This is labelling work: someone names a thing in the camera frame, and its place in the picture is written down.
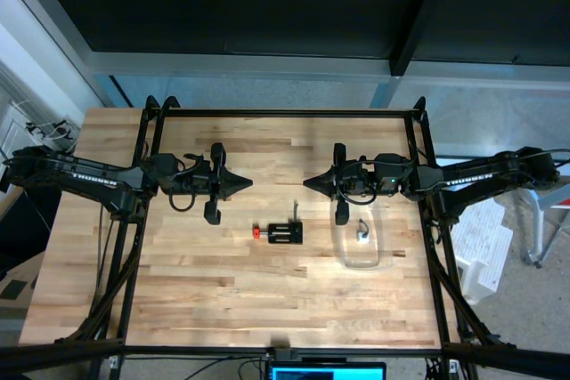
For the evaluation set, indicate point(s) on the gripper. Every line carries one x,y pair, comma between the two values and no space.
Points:
341,213
216,211

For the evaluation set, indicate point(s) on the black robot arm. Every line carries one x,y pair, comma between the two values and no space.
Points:
67,166
467,177

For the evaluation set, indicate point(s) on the black vise with orange knob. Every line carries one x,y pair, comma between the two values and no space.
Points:
285,234

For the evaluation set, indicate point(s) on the clear plastic tub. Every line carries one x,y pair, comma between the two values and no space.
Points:
360,260

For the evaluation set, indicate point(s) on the white step stool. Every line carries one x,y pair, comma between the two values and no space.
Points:
483,246

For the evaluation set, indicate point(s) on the laptop screen with blue edge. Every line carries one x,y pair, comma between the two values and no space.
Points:
325,373

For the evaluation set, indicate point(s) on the white power strip with plugs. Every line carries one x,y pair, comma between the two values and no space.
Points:
46,131

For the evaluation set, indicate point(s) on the grey metal stand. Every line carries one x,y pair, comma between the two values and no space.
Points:
537,228

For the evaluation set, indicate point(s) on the cardboard box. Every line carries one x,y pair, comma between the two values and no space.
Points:
26,271

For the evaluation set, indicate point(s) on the black aluminium frame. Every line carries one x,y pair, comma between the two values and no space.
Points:
200,348

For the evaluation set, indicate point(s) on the black table camera mount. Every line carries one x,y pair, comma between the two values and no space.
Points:
281,353

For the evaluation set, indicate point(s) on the white corner bracket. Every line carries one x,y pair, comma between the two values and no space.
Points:
454,366
114,362

